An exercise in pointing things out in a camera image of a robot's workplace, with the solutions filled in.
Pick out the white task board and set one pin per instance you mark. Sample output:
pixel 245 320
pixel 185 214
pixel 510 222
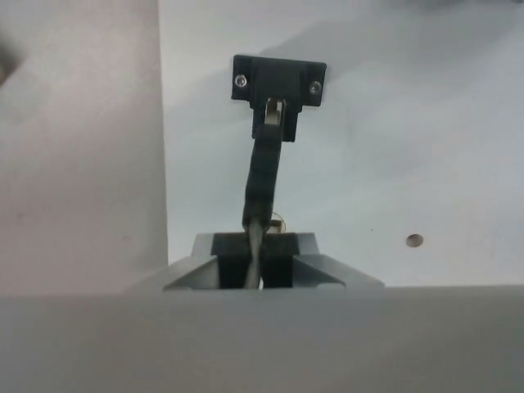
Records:
pixel 389 143

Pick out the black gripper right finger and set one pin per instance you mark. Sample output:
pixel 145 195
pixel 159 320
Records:
pixel 280 258

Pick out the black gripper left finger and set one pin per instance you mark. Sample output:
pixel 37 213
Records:
pixel 231 258

